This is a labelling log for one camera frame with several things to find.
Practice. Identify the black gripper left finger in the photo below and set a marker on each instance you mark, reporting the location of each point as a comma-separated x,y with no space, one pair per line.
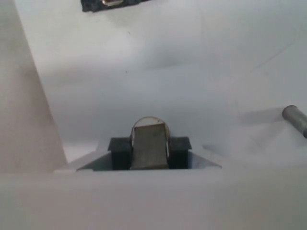
120,158

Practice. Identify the thin metal round peg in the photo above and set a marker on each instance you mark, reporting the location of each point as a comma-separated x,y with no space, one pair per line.
296,119

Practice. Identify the white task board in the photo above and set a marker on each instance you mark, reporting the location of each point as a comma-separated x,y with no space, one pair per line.
168,60

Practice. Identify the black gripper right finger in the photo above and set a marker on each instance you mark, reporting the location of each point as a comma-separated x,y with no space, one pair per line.
180,158

